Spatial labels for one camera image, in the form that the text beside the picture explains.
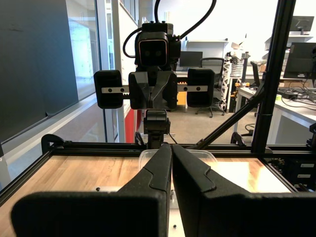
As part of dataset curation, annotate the red panel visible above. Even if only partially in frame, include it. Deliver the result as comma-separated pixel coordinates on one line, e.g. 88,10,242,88
124,108,143,144

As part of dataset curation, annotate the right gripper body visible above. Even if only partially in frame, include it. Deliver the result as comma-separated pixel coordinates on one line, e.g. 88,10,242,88
93,66,215,109

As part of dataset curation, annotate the thin black cable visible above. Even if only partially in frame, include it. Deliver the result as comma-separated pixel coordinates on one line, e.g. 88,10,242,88
154,0,161,24

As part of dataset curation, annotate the black control box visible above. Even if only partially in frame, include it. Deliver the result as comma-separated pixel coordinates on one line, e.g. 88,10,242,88
263,158,316,193

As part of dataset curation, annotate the black computer monitor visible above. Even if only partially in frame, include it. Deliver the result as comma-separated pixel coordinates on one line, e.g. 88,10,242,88
283,42,316,79
291,16,315,35
179,51,203,68

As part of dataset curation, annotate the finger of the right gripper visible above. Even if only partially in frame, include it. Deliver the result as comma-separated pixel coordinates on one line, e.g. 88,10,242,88
151,71,177,110
128,72,152,110

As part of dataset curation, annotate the white lattice structure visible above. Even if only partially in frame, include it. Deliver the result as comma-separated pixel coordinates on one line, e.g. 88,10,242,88
223,50,245,113

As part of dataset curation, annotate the black aluminium frame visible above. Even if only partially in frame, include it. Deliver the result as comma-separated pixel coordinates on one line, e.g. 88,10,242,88
0,0,316,207

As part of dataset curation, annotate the black camera cable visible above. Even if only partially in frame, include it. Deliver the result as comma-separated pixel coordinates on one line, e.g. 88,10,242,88
122,27,143,59

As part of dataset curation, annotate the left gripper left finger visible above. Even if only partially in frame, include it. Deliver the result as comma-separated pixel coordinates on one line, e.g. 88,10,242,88
11,144,172,237

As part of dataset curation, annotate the clear plastic tub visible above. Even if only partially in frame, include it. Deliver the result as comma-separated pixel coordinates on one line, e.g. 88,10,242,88
138,149,218,173

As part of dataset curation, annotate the black office chair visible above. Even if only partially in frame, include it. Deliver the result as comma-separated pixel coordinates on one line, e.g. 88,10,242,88
196,57,226,119

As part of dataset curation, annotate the white partition panel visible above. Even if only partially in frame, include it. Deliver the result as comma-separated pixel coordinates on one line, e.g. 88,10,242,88
112,0,139,144

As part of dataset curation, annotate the yellow drawer cabinet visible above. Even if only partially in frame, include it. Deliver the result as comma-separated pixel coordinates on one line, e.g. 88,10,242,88
176,80,188,107

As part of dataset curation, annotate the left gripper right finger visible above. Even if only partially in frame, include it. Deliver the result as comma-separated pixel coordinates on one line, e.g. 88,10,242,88
172,144,316,237

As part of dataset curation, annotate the glass window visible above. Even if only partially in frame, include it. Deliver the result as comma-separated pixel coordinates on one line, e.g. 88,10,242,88
66,0,103,101

